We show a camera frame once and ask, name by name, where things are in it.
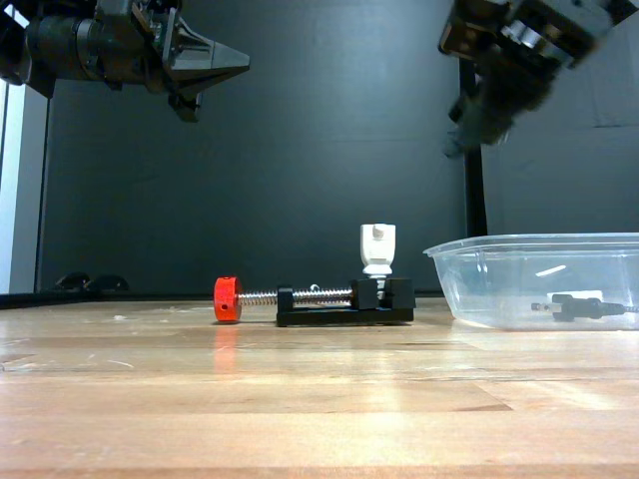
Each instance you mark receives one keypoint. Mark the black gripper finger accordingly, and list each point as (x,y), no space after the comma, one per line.
(461,130)
(496,122)
(209,52)
(209,80)

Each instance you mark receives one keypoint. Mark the black clamp with red knob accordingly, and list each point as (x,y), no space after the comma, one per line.
(344,317)

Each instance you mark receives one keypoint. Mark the clear plastic container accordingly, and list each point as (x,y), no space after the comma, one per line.
(499,279)

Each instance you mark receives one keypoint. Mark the black vertical post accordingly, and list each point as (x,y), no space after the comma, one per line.
(474,189)

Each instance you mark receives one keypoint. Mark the black aluminium frame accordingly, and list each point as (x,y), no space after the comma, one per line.
(30,299)

